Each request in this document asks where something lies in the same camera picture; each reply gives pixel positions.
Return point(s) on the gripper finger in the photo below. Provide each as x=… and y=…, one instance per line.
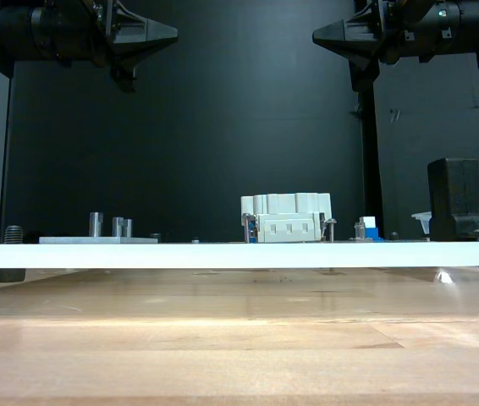
x=332, y=37
x=159, y=36

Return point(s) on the black socket block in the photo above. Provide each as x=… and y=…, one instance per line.
x=453, y=190

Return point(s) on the small white connector block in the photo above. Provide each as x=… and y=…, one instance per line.
x=368, y=222

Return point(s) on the beige multi-pin connector housing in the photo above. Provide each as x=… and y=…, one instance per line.
x=290, y=211

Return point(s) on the black board screw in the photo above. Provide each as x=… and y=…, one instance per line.
x=155, y=235
x=394, y=235

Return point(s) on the grey metal plate with posts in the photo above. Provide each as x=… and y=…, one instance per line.
x=95, y=240

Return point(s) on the threaded board screw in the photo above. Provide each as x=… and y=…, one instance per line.
x=14, y=234

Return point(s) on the blue connector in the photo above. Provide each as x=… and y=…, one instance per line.
x=251, y=235

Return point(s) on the white task board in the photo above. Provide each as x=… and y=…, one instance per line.
x=222, y=256

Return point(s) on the black board foot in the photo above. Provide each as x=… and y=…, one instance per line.
x=9, y=275

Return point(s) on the black aluminium frame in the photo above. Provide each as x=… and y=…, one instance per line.
x=368, y=169

